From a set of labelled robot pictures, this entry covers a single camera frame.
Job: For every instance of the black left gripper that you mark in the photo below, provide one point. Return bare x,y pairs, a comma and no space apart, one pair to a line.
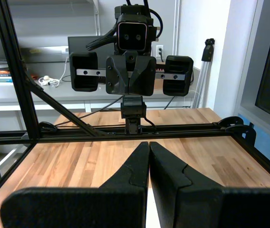
83,83

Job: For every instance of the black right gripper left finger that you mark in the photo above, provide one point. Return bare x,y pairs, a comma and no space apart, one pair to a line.
116,204

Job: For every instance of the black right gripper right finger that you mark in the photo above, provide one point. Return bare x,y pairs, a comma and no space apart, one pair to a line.
196,206

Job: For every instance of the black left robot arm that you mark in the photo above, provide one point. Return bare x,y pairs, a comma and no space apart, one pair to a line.
133,111

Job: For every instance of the silver tripod black head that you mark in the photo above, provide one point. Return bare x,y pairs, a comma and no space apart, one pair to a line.
207,52

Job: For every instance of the stack of books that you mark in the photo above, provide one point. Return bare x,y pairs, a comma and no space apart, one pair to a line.
2,78

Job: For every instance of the white wall outlet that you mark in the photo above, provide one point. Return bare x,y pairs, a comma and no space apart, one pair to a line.
159,50

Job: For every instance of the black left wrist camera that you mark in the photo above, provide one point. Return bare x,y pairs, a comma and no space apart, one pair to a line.
132,35

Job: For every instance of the white wall shelf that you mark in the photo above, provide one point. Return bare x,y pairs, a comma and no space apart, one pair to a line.
54,6

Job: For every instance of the black aluminium frame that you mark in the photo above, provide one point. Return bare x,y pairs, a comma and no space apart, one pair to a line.
18,71

